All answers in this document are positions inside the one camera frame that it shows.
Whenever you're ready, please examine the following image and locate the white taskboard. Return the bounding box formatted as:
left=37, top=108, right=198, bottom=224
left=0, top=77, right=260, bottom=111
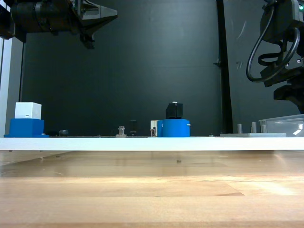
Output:
left=0, top=136, right=304, bottom=152

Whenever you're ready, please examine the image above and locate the clear plastic tub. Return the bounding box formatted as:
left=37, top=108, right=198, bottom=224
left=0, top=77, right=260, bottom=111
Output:
left=258, top=114, right=304, bottom=138

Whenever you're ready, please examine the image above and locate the grey metal peg plate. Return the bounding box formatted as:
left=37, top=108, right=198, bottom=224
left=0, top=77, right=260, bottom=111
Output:
left=219, top=122, right=287, bottom=138

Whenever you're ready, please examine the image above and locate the white block connector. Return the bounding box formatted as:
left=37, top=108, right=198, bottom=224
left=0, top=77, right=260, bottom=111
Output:
left=15, top=102, right=42, bottom=119

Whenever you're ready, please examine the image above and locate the black D-sub connector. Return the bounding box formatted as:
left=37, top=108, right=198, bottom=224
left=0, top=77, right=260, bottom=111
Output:
left=165, top=101, right=183, bottom=119

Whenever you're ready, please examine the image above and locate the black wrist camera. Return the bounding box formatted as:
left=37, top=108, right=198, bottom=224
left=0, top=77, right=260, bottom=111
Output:
left=260, top=63, right=289, bottom=88

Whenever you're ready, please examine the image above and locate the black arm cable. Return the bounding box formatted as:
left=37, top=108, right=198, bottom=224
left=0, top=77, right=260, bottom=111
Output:
left=246, top=3, right=301, bottom=83

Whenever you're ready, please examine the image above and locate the small blue mount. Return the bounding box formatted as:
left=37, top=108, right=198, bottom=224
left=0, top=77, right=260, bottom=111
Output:
left=3, top=118, right=50, bottom=138

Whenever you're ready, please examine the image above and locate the blue connector mount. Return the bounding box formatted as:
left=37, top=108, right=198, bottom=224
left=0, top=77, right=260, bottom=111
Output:
left=162, top=118, right=191, bottom=138

